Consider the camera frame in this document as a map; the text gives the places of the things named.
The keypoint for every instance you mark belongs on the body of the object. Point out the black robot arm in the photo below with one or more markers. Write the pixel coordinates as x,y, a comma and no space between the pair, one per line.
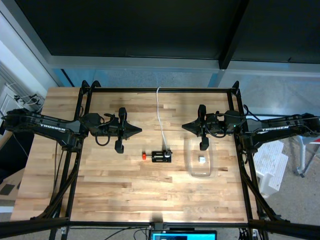
275,128
52,126

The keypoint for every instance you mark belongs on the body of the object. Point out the black pillar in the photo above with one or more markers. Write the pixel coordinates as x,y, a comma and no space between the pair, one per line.
232,37

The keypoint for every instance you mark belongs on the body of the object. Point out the small white block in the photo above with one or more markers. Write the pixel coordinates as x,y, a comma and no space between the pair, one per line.
202,159

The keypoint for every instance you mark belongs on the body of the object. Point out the brown cardboard box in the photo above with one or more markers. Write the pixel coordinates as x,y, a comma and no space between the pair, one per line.
12,180

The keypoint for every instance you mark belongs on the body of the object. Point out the laptop screen with blue edge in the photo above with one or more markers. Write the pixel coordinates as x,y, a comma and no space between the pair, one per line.
182,236

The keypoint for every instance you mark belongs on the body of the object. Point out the black metal frame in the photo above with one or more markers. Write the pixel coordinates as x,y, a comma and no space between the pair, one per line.
125,90

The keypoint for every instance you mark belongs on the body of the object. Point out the grey metal stand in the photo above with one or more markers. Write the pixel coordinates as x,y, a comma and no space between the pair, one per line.
302,160

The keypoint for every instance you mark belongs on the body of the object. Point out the white foam block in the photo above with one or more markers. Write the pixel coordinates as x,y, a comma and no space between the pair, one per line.
272,162

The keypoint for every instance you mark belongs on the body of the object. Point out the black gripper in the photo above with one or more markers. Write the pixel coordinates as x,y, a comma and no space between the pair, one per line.
121,132
203,125

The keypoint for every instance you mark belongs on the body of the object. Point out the black clamp with red knob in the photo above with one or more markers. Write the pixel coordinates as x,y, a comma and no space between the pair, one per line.
157,157

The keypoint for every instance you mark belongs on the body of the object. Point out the small black camera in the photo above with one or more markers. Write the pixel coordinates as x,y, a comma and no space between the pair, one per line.
157,225

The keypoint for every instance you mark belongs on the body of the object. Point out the clear plastic tub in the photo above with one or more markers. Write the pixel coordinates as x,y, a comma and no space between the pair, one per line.
200,172

